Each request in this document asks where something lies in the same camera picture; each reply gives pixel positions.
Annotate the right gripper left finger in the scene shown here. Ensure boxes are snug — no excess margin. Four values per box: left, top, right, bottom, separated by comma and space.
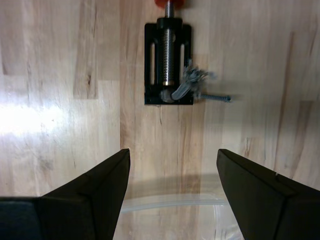
0, 147, 132, 240

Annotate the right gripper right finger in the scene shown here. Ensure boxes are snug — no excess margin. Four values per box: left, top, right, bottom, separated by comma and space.
216, 148, 320, 240

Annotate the clear plastic container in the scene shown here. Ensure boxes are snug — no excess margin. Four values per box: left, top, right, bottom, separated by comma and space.
113, 191, 247, 240

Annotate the black clamp with red knob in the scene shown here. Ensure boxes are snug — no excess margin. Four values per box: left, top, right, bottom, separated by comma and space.
143, 0, 195, 107

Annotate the short black cable frayed end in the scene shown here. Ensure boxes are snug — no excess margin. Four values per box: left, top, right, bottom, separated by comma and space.
170, 58, 218, 102

